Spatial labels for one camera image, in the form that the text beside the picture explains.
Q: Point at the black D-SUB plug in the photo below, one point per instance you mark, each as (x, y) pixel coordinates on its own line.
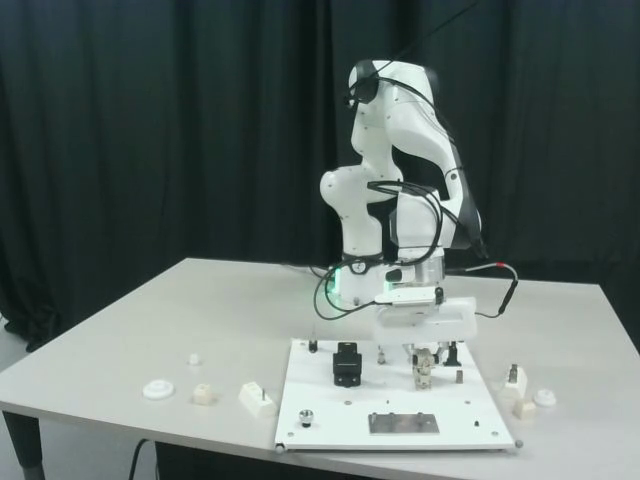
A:
(346, 367)

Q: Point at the metal BNC plug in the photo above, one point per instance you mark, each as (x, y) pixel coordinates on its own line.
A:
(306, 417)

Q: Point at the white task board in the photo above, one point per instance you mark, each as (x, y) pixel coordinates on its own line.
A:
(390, 400)

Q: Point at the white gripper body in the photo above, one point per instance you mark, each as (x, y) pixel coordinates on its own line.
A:
(425, 325)

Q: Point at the white peg holder block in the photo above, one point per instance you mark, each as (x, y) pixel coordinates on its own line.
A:
(516, 389)

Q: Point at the white medium gear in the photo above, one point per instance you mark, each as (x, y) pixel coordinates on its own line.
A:
(544, 398)

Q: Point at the black USB plug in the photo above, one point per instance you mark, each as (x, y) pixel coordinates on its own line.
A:
(452, 356)

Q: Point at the black curtains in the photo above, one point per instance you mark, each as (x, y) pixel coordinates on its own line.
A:
(150, 125)

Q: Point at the black under-table cabinet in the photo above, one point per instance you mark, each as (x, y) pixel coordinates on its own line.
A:
(215, 462)

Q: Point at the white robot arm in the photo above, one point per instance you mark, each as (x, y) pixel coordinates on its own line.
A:
(410, 125)

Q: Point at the small cream cube holder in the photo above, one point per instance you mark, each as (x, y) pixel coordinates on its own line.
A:
(523, 408)
(205, 394)

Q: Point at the dark metal square peg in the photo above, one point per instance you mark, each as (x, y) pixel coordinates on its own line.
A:
(459, 376)

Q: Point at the small white box dark window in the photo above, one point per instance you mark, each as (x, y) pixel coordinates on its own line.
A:
(395, 275)

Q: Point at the white large gear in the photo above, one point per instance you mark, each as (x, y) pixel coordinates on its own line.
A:
(158, 390)

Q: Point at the white small gear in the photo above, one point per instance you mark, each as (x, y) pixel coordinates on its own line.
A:
(194, 359)

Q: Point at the flat white mounting plate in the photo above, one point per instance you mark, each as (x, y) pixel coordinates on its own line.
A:
(387, 300)

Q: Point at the black table leg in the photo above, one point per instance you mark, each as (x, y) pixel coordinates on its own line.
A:
(22, 445)

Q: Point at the metal bolt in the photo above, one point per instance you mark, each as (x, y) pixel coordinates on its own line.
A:
(381, 357)

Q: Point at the cream waterproof plug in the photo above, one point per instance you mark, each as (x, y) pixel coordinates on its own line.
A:
(422, 359)

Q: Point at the long white peg holder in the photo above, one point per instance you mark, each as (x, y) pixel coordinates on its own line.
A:
(255, 404)

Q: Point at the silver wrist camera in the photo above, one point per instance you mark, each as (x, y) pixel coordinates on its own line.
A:
(439, 295)

